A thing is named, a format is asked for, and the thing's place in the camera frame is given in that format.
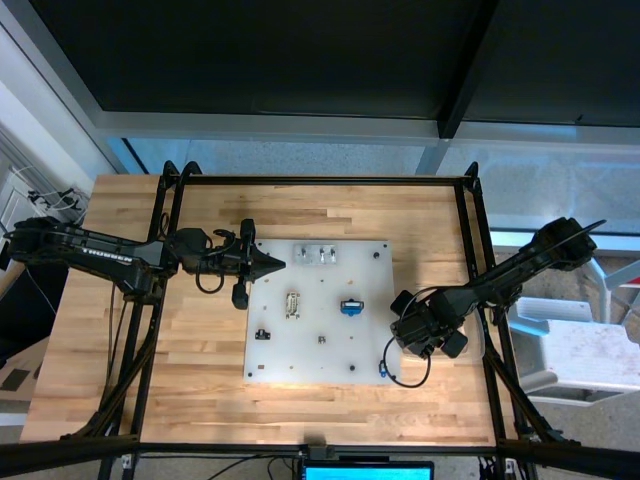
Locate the white plastic step stool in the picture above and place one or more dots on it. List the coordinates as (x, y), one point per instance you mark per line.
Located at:
(590, 350)

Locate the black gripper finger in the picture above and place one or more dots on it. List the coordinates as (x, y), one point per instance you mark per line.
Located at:
(265, 258)
(265, 269)

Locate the silver block with three screws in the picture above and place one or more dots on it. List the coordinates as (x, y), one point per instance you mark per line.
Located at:
(314, 254)

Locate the black clamp connector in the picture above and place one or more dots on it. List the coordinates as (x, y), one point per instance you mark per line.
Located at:
(262, 334)

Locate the black backdrop post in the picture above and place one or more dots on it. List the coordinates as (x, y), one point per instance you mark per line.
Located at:
(462, 90)

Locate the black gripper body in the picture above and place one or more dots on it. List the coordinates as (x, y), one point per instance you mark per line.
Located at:
(227, 257)
(456, 346)

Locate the black table-level camera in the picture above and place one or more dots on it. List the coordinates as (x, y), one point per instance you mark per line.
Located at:
(320, 452)

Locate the grey metal chair frame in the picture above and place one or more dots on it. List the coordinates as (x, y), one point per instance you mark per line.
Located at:
(606, 300)

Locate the clear plastic tub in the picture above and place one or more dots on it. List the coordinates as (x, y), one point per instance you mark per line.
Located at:
(477, 345)

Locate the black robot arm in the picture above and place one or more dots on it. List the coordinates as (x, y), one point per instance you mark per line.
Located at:
(500, 280)
(110, 255)

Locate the black connector on blue mount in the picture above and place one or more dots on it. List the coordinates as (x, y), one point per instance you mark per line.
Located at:
(351, 306)

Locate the blue and white connector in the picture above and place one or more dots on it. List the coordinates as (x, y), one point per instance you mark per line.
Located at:
(383, 370)

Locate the white corner bracket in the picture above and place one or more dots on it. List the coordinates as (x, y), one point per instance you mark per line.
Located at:
(510, 465)
(126, 461)

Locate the black metal frame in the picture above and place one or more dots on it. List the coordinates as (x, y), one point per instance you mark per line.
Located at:
(320, 179)

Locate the brown cardboard box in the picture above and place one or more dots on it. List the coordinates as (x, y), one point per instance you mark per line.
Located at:
(20, 365)

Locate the white plastic board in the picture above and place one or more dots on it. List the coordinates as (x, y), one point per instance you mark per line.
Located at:
(310, 360)

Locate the blue laptop screen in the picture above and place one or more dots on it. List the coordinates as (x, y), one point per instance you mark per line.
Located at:
(365, 472)

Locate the grey rectangular connector housing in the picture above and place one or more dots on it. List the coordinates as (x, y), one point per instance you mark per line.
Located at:
(291, 305)

